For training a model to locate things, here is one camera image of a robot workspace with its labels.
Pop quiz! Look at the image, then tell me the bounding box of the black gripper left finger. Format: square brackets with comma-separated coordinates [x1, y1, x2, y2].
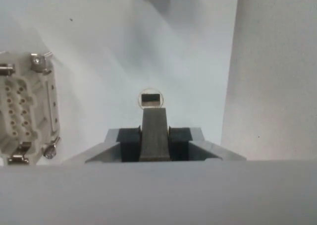
[61, 127, 143, 164]

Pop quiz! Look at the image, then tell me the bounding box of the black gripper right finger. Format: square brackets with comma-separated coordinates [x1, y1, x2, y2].
[168, 126, 247, 162]

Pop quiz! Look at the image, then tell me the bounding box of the metal square peg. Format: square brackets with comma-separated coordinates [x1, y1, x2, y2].
[138, 108, 173, 162]

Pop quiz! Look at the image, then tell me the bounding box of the white task board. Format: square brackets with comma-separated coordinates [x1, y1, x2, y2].
[0, 0, 240, 167]

